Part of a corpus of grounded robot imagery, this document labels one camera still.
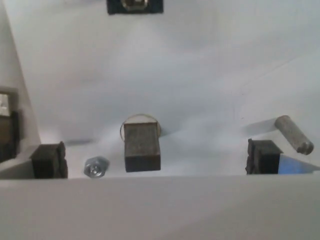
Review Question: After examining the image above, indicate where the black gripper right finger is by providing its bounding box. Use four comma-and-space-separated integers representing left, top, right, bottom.
245, 138, 320, 176

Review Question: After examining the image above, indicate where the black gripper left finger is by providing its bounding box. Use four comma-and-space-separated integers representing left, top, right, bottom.
0, 141, 69, 180

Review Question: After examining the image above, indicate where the metal round peg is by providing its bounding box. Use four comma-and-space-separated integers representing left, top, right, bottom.
274, 114, 315, 156

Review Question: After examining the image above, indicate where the metal square peg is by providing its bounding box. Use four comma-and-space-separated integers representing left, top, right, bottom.
123, 120, 162, 174

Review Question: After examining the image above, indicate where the metal hex bolt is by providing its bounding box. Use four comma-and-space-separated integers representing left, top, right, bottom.
83, 155, 111, 179

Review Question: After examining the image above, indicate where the black USB plug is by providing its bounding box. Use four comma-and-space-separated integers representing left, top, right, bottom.
0, 85, 21, 164

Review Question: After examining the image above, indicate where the white task board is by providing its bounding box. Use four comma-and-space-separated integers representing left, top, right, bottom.
0, 0, 320, 180

